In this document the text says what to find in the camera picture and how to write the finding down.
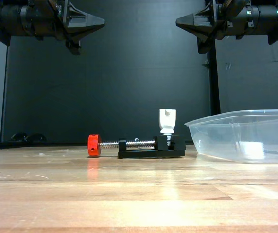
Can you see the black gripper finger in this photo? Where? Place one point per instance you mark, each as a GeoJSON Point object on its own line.
{"type": "Point", "coordinates": [199, 20]}
{"type": "Point", "coordinates": [80, 20]}

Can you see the white power plug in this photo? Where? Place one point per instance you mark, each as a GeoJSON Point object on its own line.
{"type": "Point", "coordinates": [167, 120]}

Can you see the clear plastic tub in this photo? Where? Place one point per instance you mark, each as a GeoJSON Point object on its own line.
{"type": "Point", "coordinates": [226, 136]}

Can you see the black clamp with red knob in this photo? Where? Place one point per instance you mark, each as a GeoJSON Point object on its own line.
{"type": "Point", "coordinates": [151, 154]}

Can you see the black rounded corner bracket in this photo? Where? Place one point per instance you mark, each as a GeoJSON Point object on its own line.
{"type": "Point", "coordinates": [35, 138]}

